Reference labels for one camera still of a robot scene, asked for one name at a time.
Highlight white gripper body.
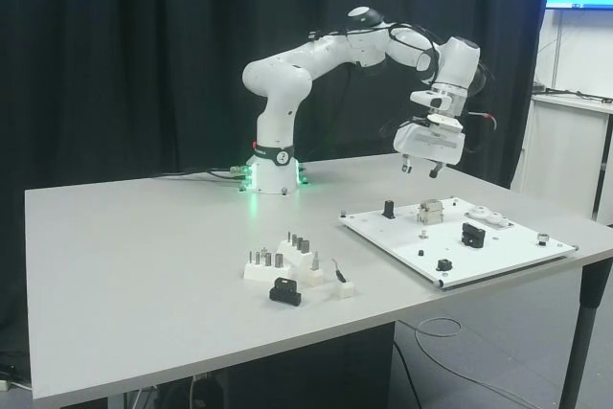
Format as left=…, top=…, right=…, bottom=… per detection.
left=392, top=120, right=465, bottom=168

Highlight white stepped square peg holder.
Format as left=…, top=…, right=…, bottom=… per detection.
left=276, top=239, right=319, bottom=282

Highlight black waterproof plug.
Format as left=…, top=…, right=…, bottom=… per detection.
left=461, top=221, right=487, bottom=251

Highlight white task board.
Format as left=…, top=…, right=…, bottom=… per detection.
left=337, top=195, right=580, bottom=291

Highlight white cabinet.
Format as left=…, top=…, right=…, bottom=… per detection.
left=519, top=92, right=613, bottom=228

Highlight small white Ethernet plug holder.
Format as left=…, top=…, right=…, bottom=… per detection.
left=331, top=279, right=356, bottom=301

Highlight black D-SUB plug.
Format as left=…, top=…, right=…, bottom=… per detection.
left=266, top=276, right=305, bottom=308

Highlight black table leg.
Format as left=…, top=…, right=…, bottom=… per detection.
left=558, top=260, right=607, bottom=409

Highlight black curtain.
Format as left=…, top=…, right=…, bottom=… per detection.
left=0, top=0, right=550, bottom=381

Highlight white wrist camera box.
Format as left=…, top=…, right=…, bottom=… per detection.
left=410, top=90, right=454, bottom=111

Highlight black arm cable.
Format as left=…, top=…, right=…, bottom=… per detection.
left=308, top=20, right=444, bottom=89

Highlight grey floor cable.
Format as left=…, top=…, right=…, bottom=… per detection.
left=397, top=315, right=613, bottom=409

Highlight black base cables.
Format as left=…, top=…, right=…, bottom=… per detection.
left=157, top=167, right=251, bottom=183

